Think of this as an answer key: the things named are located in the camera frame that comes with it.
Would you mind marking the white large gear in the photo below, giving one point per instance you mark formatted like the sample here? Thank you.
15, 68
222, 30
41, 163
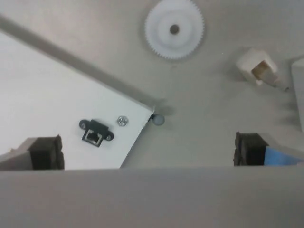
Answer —
166, 40

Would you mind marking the white task board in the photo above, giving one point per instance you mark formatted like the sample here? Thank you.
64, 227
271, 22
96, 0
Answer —
47, 95

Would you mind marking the clear Ethernet plug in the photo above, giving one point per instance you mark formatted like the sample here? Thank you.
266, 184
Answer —
266, 71

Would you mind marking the white Ethernet plug holder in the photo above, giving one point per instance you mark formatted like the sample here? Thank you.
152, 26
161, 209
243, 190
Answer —
251, 59

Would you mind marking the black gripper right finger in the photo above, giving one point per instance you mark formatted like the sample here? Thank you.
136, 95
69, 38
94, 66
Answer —
249, 149

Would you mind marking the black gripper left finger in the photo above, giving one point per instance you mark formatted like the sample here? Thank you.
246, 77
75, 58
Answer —
46, 153

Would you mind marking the white USB plug holder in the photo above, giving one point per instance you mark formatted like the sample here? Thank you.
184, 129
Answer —
298, 95

